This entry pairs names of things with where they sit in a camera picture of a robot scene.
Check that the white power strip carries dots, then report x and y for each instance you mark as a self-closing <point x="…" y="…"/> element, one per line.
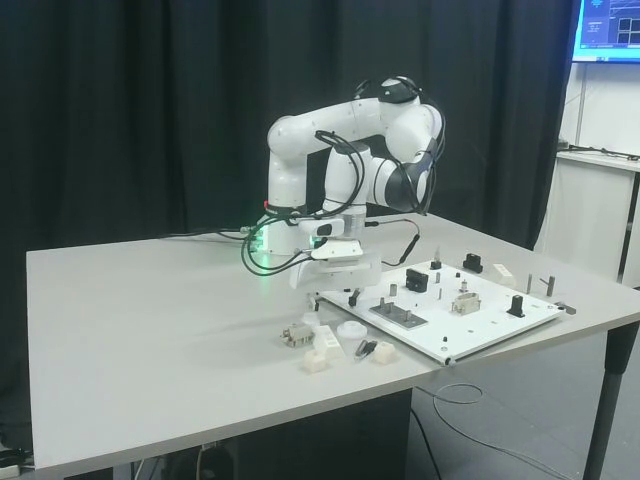
<point x="12" y="462"/>

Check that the black curtain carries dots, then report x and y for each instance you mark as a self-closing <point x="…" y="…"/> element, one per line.
<point x="150" y="100"/>

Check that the white holder with print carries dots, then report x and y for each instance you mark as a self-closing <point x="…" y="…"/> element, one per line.
<point x="327" y="339"/>

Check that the metal BNC plug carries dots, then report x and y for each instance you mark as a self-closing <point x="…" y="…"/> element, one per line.
<point x="463" y="286"/>

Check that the white stepped holder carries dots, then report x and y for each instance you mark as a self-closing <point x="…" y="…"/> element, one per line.
<point x="316" y="360"/>

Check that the metal D-SUB plug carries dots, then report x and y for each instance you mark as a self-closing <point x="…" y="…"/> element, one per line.
<point x="294" y="335"/>

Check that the white medium gear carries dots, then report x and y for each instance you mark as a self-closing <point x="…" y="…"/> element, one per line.
<point x="350" y="330"/>

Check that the white task board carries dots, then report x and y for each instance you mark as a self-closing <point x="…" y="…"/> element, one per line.
<point x="480" y="325"/>

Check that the white cube holder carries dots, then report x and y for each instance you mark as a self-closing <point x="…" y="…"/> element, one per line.
<point x="384" y="353"/>

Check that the white cabinet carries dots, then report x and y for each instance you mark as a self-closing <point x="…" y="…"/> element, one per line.
<point x="595" y="215"/>

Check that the metal square peg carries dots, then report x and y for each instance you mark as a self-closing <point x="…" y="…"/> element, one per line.
<point x="548" y="286"/>

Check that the dark table leg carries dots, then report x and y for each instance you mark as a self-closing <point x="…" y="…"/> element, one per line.
<point x="614" y="400"/>

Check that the small grey metal block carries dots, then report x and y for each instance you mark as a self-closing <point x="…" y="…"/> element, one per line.
<point x="566" y="308"/>

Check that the thin metal round peg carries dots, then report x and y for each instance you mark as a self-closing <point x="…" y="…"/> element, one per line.
<point x="527" y="282"/>

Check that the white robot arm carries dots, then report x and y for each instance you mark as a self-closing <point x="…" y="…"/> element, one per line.
<point x="295" y="145"/>

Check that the black plug with white tip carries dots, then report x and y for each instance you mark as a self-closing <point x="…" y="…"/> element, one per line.
<point x="436" y="260"/>

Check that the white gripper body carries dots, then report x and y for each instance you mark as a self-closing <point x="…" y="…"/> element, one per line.
<point x="345" y="272"/>

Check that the black USB plug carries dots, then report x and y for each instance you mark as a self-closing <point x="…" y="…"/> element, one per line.
<point x="367" y="347"/>

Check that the white peg holder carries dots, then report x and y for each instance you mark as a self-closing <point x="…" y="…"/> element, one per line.
<point x="503" y="273"/>

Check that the blue screen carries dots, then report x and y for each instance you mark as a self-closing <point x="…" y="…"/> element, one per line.
<point x="607" y="30"/>

